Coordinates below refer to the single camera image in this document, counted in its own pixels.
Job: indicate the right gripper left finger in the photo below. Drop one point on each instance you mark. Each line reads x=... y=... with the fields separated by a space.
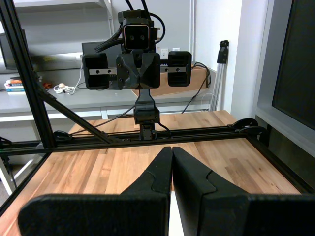
x=98 y=214

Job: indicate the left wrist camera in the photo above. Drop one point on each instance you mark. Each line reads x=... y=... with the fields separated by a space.
x=136 y=37

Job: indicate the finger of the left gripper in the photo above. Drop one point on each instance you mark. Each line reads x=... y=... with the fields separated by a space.
x=150 y=71
x=126 y=71

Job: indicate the stack of books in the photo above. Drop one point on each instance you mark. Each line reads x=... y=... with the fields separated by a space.
x=14 y=87

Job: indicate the black frame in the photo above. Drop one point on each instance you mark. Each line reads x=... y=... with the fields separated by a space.
x=32 y=93

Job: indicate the folded tripod stand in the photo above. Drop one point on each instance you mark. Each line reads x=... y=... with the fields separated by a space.
x=222 y=54

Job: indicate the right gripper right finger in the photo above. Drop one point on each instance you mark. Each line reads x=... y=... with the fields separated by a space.
x=246 y=216

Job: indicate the grey desk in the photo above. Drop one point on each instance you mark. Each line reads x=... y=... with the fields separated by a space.
x=98 y=100

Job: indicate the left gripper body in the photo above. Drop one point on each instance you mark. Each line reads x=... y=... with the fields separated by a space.
x=96 y=61

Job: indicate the white wall shelf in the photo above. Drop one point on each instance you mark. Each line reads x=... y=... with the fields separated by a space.
x=61 y=6

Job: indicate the white task board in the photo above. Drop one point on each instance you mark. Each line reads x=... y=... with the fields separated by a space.
x=176 y=216

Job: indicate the cardboard box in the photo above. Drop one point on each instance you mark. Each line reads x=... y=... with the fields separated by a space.
x=182 y=89

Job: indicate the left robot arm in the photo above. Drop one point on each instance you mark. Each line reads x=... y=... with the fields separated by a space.
x=146 y=115

